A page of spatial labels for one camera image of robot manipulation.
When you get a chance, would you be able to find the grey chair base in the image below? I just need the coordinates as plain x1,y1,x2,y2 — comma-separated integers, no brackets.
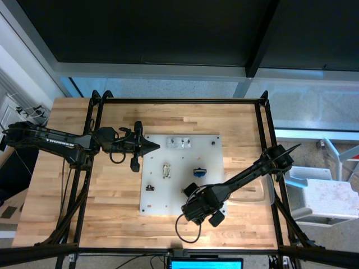
316,137,359,180

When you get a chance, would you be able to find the black aluminium frame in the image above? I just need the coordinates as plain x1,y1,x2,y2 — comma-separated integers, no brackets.
0,89,359,269

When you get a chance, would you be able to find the white board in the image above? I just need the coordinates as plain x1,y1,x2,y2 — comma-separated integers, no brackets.
139,134,230,217

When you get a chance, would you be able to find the black looped cable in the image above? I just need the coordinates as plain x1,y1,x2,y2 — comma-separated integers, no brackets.
175,212,201,243
109,147,126,164

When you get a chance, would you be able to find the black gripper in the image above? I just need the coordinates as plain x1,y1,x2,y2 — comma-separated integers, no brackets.
123,121,161,173
181,182,225,228

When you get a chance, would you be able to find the clear plastic tub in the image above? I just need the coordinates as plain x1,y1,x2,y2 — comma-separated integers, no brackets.
225,171,275,207

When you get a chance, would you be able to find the white step stool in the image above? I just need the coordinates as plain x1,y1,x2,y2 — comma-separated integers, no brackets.
288,166,359,228

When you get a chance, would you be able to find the aluminium bar with screws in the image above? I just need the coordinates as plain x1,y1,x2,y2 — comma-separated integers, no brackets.
167,137,193,150

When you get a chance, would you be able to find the laptop screen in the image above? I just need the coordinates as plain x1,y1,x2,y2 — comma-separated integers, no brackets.
167,257,244,269

